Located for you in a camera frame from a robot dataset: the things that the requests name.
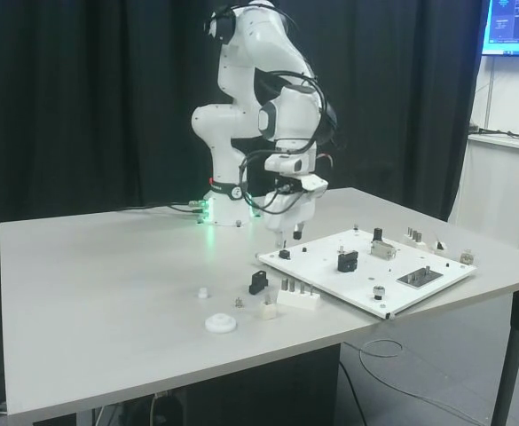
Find white stepped peg holder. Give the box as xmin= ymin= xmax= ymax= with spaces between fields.
xmin=401 ymin=231 xmax=429 ymax=250

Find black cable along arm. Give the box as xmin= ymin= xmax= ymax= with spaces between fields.
xmin=252 ymin=70 xmax=339 ymax=148

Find white task board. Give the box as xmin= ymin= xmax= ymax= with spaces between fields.
xmin=255 ymin=227 xmax=482 ymax=320

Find black D-SUB plug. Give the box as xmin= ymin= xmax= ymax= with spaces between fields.
xmin=248 ymin=270 xmax=271 ymax=296

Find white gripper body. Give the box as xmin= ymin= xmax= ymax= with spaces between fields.
xmin=263 ymin=189 xmax=318 ymax=234

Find dark grey table leg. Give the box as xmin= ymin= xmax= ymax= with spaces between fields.
xmin=491 ymin=283 xmax=519 ymax=426

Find blue screen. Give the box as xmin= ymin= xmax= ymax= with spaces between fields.
xmin=480 ymin=0 xmax=519 ymax=57

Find black curtain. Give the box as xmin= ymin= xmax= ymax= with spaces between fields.
xmin=0 ymin=0 xmax=487 ymax=225

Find white large gear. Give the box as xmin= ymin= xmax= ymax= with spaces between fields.
xmin=204 ymin=312 xmax=239 ymax=337

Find long white peg holder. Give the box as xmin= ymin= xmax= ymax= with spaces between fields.
xmin=277 ymin=288 xmax=323 ymax=311

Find black looped gripper cable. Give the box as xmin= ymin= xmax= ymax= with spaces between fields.
xmin=238 ymin=149 xmax=287 ymax=209

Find white cabinet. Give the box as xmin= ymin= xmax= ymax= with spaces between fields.
xmin=446 ymin=131 xmax=519 ymax=257

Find black cables at robot foot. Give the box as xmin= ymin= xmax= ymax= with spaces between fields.
xmin=137 ymin=201 xmax=210 ymax=224

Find black cable over arm shoulder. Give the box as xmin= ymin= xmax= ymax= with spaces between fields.
xmin=202 ymin=0 xmax=296 ymax=28

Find grey floor cable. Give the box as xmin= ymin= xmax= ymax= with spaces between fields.
xmin=358 ymin=338 xmax=502 ymax=426

